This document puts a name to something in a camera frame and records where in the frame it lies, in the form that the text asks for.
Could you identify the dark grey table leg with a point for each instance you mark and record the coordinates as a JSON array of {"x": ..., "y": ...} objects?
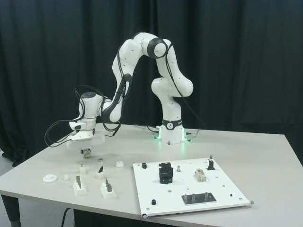
[{"x": 10, "y": 210}]

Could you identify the medium metal round peg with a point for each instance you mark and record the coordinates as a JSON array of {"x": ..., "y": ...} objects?
[{"x": 79, "y": 183}]

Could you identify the small white bolt holder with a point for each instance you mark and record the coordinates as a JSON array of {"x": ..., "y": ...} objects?
[{"x": 82, "y": 170}]

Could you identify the large metal square peg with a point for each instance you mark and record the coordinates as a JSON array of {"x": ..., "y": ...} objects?
[{"x": 109, "y": 188}]

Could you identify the black cabinet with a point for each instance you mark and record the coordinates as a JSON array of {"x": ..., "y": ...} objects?
[{"x": 106, "y": 218}]

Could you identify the small white plug holder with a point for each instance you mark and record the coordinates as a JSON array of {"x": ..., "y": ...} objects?
[{"x": 99, "y": 175}]

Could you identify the large metal round peg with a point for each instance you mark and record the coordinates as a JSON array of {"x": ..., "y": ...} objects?
[{"x": 77, "y": 179}]

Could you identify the white square peg holder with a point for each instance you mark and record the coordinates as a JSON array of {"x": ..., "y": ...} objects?
[{"x": 109, "y": 194}]

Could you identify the white medium gear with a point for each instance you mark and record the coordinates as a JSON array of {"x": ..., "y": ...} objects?
[{"x": 119, "y": 164}]

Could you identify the black D-SUB plug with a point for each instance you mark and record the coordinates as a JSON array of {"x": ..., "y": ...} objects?
[{"x": 166, "y": 173}]

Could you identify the white large gear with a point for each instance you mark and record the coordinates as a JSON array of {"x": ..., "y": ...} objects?
[{"x": 49, "y": 179}]

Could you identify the black curtain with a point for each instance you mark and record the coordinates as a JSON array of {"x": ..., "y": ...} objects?
[{"x": 47, "y": 59}]

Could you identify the flat white mounting plate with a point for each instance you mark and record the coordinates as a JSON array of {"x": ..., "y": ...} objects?
[{"x": 81, "y": 136}]

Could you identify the white small gear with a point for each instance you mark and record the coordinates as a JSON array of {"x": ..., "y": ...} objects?
[{"x": 66, "y": 177}]

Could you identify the white task board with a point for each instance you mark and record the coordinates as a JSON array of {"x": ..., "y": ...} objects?
[{"x": 189, "y": 189}]

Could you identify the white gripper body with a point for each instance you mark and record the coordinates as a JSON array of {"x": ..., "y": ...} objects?
[{"x": 97, "y": 140}]

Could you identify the white round peg holder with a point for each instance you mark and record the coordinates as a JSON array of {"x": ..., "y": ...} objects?
[{"x": 80, "y": 190}]

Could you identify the metal BNC plug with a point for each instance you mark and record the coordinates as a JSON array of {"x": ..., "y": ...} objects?
[{"x": 100, "y": 159}]

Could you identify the grey metal waterproof plug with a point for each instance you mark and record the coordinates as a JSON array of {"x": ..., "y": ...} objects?
[{"x": 86, "y": 154}]

